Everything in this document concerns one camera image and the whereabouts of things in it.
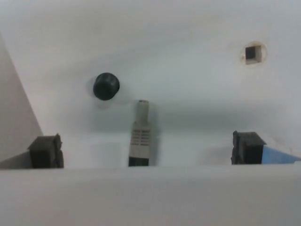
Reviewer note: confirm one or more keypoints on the grey Ethernet plug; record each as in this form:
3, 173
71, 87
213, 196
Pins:
140, 139

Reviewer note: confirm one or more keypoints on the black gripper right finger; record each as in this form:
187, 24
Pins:
249, 148

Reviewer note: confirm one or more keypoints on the white task board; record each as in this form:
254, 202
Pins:
178, 70

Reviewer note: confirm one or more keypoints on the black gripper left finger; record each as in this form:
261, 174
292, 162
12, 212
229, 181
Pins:
44, 153

